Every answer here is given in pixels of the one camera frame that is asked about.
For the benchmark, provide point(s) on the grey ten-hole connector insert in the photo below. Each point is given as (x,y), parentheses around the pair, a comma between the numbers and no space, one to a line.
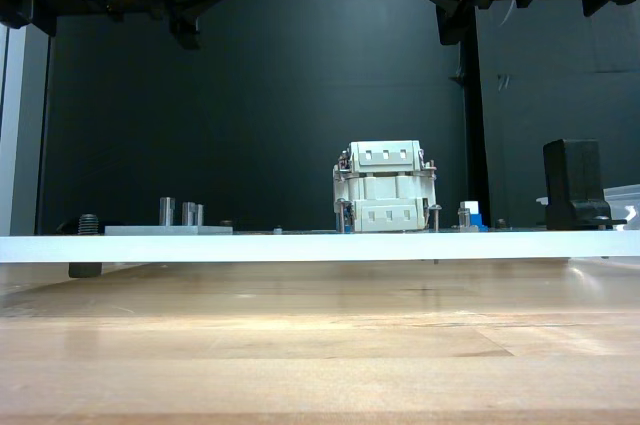
(385,157)

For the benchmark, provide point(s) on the grey connector base with screws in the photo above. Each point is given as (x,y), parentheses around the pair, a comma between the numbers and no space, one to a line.
(382,212)

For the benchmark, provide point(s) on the small blue white connector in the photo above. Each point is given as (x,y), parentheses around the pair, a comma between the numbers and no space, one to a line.
(475,222)

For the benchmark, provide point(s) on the black plastic socket block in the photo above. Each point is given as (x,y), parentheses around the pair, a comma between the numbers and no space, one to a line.
(570,185)

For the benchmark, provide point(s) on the black board screw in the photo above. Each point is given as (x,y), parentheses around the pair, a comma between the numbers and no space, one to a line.
(226,222)
(86,225)

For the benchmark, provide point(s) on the grey metal plate with pegs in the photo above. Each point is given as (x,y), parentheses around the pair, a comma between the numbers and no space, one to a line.
(165,230)

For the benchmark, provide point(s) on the clear plastic tub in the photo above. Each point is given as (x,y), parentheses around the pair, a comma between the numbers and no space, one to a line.
(625,197)

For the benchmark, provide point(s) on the white task board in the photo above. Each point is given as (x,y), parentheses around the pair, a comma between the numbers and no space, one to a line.
(320,247)

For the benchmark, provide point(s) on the black wall pillar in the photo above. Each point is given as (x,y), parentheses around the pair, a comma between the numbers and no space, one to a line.
(475,145)

